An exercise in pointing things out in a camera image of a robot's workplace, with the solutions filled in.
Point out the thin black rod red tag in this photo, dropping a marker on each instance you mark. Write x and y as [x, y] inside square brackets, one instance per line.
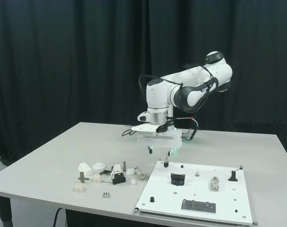
[194, 128]

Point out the white holder block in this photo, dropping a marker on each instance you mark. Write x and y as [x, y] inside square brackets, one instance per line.
[84, 168]

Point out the metal square peg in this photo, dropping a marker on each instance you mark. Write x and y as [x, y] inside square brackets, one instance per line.
[83, 175]
[87, 178]

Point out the dark grey table leg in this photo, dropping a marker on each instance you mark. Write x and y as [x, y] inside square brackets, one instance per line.
[2, 210]

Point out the black under-table cabinet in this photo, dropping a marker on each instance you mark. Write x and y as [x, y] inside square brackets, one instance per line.
[98, 218]

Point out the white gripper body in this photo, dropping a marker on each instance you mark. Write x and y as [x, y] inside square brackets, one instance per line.
[160, 141]

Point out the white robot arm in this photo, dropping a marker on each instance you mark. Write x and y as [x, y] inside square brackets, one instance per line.
[195, 92]

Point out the white notched holder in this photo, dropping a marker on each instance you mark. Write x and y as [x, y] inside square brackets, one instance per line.
[79, 187]

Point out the white small gear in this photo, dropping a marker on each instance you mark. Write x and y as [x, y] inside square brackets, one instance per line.
[132, 182]

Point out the white wedge holder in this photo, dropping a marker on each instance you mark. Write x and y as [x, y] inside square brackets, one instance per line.
[117, 168]

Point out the metal hex nut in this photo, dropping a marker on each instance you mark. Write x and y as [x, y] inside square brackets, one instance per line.
[106, 194]

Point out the white large gear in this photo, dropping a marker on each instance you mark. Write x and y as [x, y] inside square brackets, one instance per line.
[98, 166]

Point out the black curtain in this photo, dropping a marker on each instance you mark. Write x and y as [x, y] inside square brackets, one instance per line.
[63, 59]

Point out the small white camera box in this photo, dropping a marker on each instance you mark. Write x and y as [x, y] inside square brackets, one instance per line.
[143, 117]

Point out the metal round peg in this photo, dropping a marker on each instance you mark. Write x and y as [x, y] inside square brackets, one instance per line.
[124, 166]

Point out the small white holder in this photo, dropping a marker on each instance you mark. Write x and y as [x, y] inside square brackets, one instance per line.
[96, 178]

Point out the white task board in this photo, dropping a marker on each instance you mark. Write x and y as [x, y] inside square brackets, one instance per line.
[195, 189]

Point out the metal BNC plug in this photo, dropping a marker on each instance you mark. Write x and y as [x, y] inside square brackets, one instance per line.
[140, 175]

